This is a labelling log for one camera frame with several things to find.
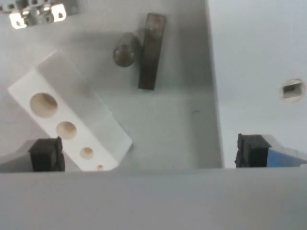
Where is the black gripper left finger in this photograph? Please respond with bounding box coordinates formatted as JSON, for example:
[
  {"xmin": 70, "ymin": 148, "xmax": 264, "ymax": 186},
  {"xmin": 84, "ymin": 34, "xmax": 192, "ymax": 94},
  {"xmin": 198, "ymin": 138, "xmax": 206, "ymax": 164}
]
[{"xmin": 0, "ymin": 136, "xmax": 66, "ymax": 173}]

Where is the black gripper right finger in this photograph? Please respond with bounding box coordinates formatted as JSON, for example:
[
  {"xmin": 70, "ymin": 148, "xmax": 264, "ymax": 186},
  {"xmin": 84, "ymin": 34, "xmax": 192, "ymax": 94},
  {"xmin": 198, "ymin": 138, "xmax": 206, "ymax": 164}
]
[{"xmin": 234, "ymin": 133, "xmax": 307, "ymax": 169}]

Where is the metal round peg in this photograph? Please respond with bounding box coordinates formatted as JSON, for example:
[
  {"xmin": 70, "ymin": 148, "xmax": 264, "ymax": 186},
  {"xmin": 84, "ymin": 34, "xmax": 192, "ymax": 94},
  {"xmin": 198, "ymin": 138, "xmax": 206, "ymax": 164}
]
[{"xmin": 112, "ymin": 32, "xmax": 142, "ymax": 68}]

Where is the dark metal square peg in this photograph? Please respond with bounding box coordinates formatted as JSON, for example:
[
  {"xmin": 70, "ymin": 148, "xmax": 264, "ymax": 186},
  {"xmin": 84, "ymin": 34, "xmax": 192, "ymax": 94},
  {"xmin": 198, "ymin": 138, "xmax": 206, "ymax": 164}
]
[{"xmin": 137, "ymin": 12, "xmax": 167, "ymax": 91}]

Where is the white holder with round holes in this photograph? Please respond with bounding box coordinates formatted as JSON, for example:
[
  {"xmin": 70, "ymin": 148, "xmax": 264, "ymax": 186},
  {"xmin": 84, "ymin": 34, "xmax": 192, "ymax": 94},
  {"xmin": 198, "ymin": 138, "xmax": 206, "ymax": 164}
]
[{"xmin": 8, "ymin": 49, "xmax": 134, "ymax": 173}]

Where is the white task board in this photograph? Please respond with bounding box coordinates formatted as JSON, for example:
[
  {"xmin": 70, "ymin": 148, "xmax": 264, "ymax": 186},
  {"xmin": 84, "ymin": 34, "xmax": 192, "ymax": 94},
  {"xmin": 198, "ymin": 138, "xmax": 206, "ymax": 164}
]
[{"xmin": 203, "ymin": 0, "xmax": 307, "ymax": 169}]

